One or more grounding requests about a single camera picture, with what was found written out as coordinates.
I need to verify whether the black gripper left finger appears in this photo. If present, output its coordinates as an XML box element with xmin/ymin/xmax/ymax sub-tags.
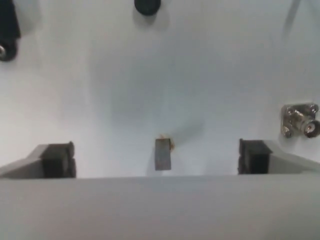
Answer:
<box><xmin>0</xmin><ymin>141</ymin><xmax>77</xmax><ymax>180</ymax></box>

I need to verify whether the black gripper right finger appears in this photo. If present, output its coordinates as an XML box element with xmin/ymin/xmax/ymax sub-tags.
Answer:
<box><xmin>237</xmin><ymin>138</ymin><xmax>320</xmax><ymax>176</ymax></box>

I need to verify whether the metal square peg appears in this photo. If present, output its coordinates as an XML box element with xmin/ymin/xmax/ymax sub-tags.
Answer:
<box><xmin>154</xmin><ymin>136</ymin><xmax>175</xmax><ymax>172</ymax></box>

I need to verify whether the white task board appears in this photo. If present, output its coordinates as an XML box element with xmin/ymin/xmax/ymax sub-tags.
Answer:
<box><xmin>0</xmin><ymin>0</ymin><xmax>320</xmax><ymax>180</ymax></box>

